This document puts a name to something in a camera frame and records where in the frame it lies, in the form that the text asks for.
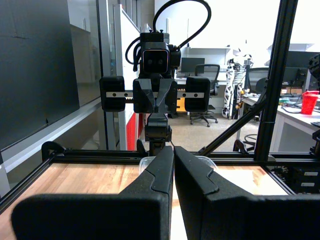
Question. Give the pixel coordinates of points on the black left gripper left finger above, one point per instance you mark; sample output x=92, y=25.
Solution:
x=100, y=217

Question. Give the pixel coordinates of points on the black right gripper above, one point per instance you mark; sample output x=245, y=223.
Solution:
x=112, y=85

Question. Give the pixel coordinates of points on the clear plastic tub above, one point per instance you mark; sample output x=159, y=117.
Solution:
x=143, y=165

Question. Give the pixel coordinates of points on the black aluminium frame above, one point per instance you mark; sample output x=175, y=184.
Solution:
x=276, y=75

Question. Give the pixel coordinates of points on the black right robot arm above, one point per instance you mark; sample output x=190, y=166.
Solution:
x=158, y=130

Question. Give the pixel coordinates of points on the red plastic cup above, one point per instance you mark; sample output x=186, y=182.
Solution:
x=309, y=103

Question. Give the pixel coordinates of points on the grey aluminium partition frame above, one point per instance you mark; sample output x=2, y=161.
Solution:
x=50, y=130

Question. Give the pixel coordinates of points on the white desk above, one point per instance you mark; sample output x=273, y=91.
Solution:
x=278, y=130

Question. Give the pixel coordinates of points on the red white cabinet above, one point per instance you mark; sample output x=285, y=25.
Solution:
x=132, y=132

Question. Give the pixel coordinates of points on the white lattice structure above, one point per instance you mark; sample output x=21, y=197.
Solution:
x=228, y=82

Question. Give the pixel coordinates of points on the yellow case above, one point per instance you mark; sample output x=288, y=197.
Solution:
x=180, y=106

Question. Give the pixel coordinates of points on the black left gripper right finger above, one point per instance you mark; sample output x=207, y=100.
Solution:
x=250, y=220

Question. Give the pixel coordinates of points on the black office chair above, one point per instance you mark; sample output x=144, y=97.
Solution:
x=207, y=70
x=255, y=73

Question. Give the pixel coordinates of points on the black computer monitor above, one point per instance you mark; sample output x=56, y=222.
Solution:
x=300, y=62
x=191, y=65

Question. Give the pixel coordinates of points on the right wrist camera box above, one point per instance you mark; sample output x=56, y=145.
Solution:
x=155, y=61

